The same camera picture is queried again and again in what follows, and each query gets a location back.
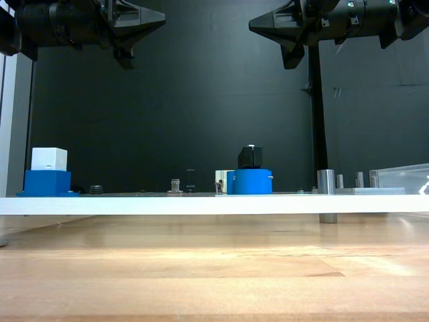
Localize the large silver metal cylinder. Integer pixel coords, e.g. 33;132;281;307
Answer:
316;169;336;224

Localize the beige rectangular connector housing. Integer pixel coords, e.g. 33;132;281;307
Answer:
214;170;235;195

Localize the white cube plug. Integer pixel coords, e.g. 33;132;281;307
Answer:
32;147;69;172

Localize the black block plug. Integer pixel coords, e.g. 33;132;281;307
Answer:
237;144;263;169

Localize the white assembly board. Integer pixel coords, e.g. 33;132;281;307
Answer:
0;193;429;216

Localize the clear plastic tub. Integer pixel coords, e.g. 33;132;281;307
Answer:
369;163;429;195

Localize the blue square socket base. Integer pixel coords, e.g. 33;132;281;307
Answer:
16;170;80;197

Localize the grey aluminium room frame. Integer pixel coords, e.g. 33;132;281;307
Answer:
0;53;34;197

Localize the black metal frame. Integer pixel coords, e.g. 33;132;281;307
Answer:
301;43;330;189

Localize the blue round holder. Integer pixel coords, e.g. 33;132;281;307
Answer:
227;168;274;195

